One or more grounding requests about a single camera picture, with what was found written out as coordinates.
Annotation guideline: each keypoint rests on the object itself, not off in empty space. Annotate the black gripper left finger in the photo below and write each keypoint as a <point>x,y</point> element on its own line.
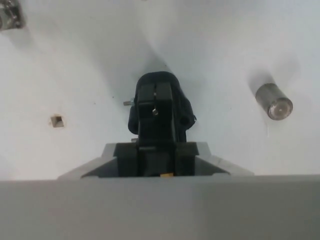
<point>125,160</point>

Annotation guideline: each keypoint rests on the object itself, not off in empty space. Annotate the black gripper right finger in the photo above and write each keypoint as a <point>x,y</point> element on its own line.
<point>186,160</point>

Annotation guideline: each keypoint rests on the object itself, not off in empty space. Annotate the black D-SUB plug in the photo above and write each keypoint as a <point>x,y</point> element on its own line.
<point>155,120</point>

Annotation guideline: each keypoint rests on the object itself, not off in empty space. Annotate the metal round peg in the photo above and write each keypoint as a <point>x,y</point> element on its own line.
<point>275,102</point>

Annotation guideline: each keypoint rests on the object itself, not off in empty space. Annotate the white task board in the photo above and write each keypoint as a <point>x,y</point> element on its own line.
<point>75,62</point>

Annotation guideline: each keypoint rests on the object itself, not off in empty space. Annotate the metal BNC plug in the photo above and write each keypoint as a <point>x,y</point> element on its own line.
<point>10,15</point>

